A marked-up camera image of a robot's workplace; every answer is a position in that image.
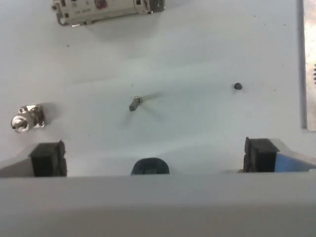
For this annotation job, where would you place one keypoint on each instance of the white task board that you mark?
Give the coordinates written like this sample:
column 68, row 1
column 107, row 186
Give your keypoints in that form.
column 172, row 61

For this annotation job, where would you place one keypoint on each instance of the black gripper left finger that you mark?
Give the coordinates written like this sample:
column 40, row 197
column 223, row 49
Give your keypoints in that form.
column 47, row 160

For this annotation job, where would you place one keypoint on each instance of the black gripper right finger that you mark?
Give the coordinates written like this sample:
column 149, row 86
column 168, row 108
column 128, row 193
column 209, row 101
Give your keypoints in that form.
column 261, row 155

